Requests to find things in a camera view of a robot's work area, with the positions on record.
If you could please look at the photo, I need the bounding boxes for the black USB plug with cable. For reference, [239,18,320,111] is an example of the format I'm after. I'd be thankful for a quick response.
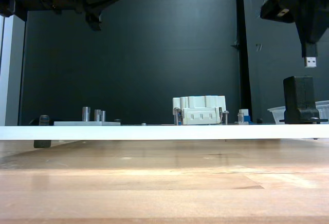
[300,42,319,69]

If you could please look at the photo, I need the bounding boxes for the black USB socket housing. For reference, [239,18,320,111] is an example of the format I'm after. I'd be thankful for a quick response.
[278,75,329,125]

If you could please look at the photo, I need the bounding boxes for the blue and white connector block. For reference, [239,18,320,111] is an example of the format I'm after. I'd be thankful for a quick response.
[238,108,252,125]

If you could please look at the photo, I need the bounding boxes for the beige multi-pin connector housing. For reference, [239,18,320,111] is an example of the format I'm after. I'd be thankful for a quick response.
[172,95,230,126]

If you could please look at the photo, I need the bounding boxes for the clear plastic tub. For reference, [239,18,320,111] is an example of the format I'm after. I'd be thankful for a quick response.
[266,100,329,125]

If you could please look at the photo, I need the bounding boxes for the grey metal plate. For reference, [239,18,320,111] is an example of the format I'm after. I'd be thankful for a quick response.
[53,120,122,127]

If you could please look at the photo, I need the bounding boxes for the black threaded screw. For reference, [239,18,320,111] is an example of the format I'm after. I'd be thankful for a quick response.
[33,114,51,149]

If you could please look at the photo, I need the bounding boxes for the white task board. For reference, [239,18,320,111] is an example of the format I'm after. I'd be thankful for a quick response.
[0,125,329,141]

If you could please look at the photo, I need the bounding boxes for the black vertical post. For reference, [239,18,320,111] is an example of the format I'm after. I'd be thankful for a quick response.
[230,0,252,125]

